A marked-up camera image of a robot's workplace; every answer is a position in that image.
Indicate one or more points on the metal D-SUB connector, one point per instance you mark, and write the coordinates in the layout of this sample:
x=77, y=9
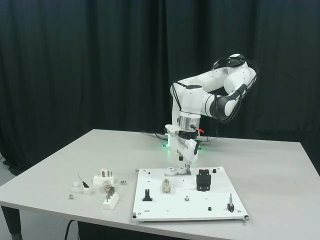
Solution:
x=107, y=188

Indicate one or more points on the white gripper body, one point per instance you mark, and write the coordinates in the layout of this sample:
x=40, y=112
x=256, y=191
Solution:
x=188, y=150

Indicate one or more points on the white task board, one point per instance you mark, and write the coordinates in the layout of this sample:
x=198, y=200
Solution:
x=175, y=205

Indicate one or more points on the dark table leg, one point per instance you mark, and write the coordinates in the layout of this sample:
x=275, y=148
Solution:
x=11, y=222

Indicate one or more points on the black USB plug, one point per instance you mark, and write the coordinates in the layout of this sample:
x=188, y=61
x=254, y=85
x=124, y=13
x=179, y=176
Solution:
x=85, y=184

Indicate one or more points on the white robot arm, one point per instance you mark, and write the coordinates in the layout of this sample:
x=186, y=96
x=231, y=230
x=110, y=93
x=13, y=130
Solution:
x=215, y=80

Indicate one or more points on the black rod with red tag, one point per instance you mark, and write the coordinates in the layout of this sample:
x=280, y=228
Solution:
x=198, y=145

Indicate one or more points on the white large gear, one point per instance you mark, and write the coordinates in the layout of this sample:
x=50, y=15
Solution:
x=170, y=171

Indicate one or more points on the white wedge-shaped holder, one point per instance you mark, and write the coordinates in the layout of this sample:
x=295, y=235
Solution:
x=110, y=203

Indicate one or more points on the thick metal round peg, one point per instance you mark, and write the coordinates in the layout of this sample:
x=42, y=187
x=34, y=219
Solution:
x=102, y=172

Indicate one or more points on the black curtain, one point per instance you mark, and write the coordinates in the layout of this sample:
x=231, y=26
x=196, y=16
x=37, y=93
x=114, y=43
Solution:
x=75, y=62

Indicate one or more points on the thin metal peg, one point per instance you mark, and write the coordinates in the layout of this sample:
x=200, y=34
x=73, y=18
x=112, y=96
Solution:
x=109, y=173

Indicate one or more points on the white small gear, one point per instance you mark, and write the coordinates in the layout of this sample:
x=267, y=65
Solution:
x=75, y=185

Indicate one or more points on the white medium gear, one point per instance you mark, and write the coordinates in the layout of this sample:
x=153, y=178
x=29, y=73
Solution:
x=180, y=171

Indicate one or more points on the small white square holder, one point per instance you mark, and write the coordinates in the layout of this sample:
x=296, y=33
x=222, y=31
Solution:
x=88, y=191

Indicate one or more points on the white holder with holes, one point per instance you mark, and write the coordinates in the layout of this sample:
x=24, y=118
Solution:
x=103, y=180

